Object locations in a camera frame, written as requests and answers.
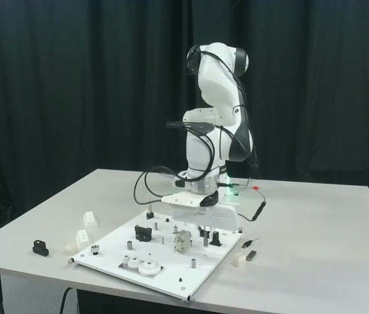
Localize black curtains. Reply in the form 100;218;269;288
0;0;369;232

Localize white task board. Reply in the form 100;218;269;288
71;205;243;302

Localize white sloped peg holder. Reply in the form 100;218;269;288
75;229;91;245
82;211;100;228

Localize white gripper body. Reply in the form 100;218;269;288
170;201;241;230

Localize white large gear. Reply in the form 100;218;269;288
138;260;161;276

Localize black D-SUB plug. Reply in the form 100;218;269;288
31;239;50;256

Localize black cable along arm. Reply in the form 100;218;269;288
166;45;259;184

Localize black looping cable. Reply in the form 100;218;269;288
133;166;188;211

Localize black cable under table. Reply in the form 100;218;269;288
60;287;79;314

